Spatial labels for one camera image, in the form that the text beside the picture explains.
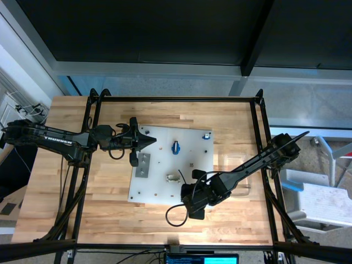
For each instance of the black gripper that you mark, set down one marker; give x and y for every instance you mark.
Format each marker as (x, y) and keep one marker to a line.
(133, 123)
(204, 192)

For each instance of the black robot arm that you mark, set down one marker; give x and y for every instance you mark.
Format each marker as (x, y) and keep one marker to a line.
(247, 165)
(55, 138)

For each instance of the beige multi-pin connector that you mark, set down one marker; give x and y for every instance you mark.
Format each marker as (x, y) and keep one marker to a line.
(172, 178)

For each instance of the blue and white connector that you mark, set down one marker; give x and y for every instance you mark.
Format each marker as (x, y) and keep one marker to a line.
(206, 136)

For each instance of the grey metal socket plate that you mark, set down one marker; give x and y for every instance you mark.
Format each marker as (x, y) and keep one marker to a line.
(143, 167)

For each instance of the blue clamp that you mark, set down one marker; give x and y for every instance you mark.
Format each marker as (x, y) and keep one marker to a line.
(175, 148)

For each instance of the white board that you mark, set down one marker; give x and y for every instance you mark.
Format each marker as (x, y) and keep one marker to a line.
(162, 170)

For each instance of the clear plastic tub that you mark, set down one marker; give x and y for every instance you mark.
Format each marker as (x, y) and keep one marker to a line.
(228, 160)

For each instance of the laptop screen with blue edge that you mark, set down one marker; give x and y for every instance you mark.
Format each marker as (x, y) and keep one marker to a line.
(192, 259)

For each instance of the grey window sill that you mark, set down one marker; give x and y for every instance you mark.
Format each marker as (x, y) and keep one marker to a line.
(165, 70)

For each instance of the white step stool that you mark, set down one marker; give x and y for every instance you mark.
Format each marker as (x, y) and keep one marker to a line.
(316, 203)

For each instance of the black metal frame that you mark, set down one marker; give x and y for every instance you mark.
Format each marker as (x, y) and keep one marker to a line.
(176, 99)

